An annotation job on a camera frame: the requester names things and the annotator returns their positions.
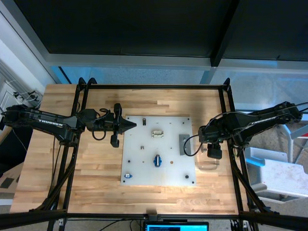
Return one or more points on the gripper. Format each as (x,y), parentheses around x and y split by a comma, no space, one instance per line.
(205,134)
(108,124)

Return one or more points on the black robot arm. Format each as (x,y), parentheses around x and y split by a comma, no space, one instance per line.
(48,121)
(264,118)

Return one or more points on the white taskboard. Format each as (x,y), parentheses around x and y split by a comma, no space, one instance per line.
(134,134)

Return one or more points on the small black connector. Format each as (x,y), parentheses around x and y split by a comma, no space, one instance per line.
(144,121)

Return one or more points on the grey metal peg plate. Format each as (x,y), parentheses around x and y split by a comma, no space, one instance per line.
(181,144)

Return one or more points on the clear plastic tub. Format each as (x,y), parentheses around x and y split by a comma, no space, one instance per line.
(207,166)

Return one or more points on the beige connector housing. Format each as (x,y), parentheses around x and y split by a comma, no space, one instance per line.
(157,134)

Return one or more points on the white block connector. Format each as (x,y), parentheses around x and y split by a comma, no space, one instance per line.
(127,175)

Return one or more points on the white step stool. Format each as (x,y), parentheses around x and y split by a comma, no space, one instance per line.
(284,175)

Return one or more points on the laptop screen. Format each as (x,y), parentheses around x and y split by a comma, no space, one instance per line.
(175,227)

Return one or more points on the brown cardboard sheet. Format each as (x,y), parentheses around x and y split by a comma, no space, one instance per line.
(14,173)

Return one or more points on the blue connector mount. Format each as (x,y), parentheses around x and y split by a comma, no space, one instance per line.
(153,161)

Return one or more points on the black aluminium frame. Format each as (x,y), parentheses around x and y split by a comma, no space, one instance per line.
(154,86)

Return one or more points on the small blue mount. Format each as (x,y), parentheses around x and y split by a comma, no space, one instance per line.
(124,176)

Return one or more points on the black table-level camera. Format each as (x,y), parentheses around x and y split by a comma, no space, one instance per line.
(152,215)

